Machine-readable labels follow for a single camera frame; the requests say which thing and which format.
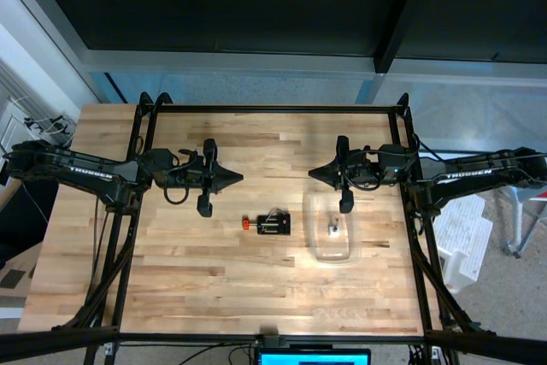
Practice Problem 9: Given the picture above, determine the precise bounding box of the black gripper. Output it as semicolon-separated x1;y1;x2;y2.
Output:
181;138;244;217
308;135;379;215

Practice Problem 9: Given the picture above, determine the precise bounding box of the black vise with red knob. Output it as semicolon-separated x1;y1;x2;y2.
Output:
242;209;292;237

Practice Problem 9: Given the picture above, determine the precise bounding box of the clear plastic tub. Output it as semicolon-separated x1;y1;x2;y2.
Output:
302;191;362;266

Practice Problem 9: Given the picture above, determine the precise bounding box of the white foam packaging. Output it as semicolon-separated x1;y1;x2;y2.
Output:
433;193;497;296

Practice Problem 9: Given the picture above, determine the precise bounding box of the blue laptop screen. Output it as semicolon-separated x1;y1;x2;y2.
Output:
255;347;372;365

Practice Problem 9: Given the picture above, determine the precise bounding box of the cardboard box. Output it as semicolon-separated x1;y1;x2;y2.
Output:
0;240;44;298

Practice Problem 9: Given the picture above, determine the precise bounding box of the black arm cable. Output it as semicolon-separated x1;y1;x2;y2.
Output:
341;146;384;191
163;149;202;205

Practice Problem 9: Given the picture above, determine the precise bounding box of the red RCA socket braided cable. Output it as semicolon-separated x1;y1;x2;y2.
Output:
262;209;288;226

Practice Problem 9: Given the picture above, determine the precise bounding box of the black aluminium frame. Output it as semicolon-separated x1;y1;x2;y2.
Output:
0;91;547;365

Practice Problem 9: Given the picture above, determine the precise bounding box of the small black table camera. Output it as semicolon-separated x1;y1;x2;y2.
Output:
255;325;286;347

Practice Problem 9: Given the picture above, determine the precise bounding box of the grey metal chair frame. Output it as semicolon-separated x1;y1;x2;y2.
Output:
495;185;547;260

